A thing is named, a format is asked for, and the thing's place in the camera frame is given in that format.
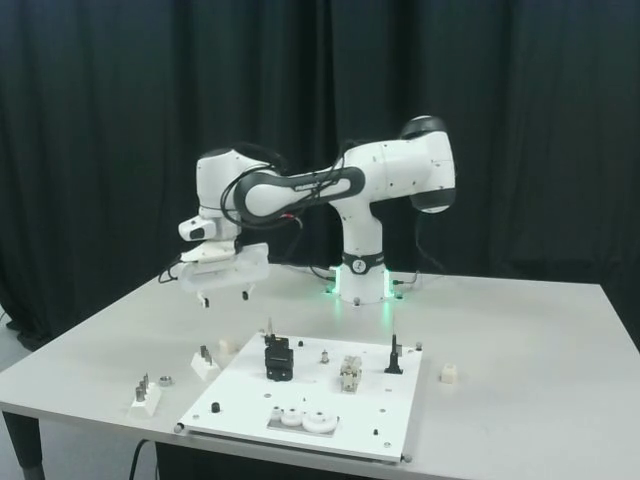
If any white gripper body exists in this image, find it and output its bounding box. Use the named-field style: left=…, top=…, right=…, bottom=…
left=173, top=243, right=272, bottom=297

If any white square peg holder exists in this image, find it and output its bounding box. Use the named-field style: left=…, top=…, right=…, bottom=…
left=190, top=352, right=221, bottom=381

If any white round peg holder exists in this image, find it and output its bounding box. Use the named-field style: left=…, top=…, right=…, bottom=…
left=127, top=387, right=162, bottom=419

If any black D-SUB plug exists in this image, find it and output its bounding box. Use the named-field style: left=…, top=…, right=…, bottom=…
left=263, top=333, right=296, bottom=384

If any white task board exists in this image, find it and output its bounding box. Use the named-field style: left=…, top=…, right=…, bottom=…
left=173, top=329, right=426, bottom=464

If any beige Ethernet plug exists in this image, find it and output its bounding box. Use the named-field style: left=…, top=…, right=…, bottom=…
left=338, top=354, right=365, bottom=395

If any white large gear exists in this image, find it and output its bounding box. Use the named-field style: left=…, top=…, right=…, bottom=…
left=301, top=409, right=335, bottom=434

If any black USB plug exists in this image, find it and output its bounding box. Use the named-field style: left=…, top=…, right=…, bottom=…
left=383, top=333, right=404, bottom=376

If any black curtain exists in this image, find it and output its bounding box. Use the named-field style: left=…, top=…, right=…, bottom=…
left=0, top=0, right=640, bottom=351

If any grey table leg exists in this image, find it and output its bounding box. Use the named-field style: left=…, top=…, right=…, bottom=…
left=2, top=412, right=41, bottom=480

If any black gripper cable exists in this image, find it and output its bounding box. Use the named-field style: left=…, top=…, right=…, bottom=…
left=158, top=259, right=184, bottom=285

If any black base cable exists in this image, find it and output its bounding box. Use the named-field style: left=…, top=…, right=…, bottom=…
left=392, top=271, right=447, bottom=292
left=271, top=259, right=341, bottom=282

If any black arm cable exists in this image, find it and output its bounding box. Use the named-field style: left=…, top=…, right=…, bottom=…
left=219, top=141, right=361, bottom=226

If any black cable under table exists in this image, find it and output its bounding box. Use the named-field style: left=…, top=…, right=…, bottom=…
left=130, top=438, right=157, bottom=480

